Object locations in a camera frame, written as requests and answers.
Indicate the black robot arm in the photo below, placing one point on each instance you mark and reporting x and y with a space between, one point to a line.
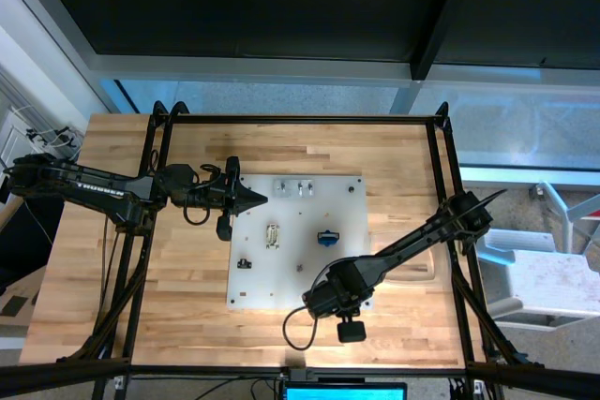
412 241
94 187

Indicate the grey connector housing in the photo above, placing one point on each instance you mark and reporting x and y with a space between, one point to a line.
272 237

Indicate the white board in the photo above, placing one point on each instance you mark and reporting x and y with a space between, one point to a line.
281 287

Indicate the small silver pin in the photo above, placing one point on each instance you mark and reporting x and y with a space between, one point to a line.
310 189
300 189

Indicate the black table frame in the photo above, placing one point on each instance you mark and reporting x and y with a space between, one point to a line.
300 119

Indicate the white plastic stool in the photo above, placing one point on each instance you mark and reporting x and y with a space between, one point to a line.
548 278

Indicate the black wall column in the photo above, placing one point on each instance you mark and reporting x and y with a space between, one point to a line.
440 11

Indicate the blue clamp base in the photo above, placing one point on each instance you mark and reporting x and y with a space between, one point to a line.
328 241

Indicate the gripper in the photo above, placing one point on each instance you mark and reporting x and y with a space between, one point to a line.
351 332
229 194

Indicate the blue-lit screen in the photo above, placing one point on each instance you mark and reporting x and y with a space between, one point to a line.
342 393

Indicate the black connector block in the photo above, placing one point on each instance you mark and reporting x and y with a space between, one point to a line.
328 233

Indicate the grey window frame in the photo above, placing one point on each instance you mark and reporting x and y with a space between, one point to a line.
234 67

